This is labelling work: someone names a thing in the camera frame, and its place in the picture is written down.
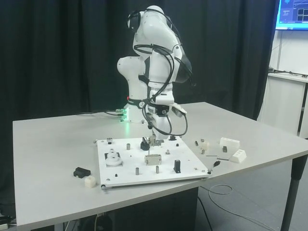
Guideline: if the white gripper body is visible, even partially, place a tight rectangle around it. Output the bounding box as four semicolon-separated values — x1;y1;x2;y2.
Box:
152;115;171;141

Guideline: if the metal waterproof plug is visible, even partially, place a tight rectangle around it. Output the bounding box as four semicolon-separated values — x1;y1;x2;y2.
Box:
148;135;165;147

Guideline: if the white task board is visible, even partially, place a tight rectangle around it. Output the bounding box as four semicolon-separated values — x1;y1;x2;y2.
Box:
93;136;210;192

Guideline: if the white large gear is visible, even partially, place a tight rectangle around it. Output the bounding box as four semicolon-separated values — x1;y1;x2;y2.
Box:
105;155;122;167

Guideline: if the white peg holder block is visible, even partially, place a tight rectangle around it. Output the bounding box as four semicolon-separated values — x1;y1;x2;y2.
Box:
228;149;247;164
219;137;241;149

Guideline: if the black box under table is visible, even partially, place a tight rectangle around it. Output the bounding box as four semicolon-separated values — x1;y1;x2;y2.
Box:
105;186;200;231

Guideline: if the black D-SUB plug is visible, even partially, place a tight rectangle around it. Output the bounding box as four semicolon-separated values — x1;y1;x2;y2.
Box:
73;167;92;179

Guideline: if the black curtain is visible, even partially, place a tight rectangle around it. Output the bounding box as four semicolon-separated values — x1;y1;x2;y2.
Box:
0;0;280;215

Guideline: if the dark grey table leg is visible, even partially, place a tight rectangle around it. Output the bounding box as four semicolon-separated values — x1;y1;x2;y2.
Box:
282;157;304;231

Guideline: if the blue screen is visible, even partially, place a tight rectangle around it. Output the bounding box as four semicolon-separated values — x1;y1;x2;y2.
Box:
275;0;308;31

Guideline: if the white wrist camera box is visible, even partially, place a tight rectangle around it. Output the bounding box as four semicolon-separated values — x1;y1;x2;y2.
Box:
172;103;188;119

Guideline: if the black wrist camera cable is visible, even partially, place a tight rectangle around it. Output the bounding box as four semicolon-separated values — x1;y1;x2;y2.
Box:
166;112;189;139

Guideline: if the black base cable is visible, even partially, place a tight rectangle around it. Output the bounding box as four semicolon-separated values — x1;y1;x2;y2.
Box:
80;109;127;120

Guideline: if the grey floor cable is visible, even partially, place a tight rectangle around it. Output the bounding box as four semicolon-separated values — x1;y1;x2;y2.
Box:
206;184;242;231

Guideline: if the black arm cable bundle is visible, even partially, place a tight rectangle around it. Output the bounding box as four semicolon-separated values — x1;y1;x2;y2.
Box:
133;8;197;114

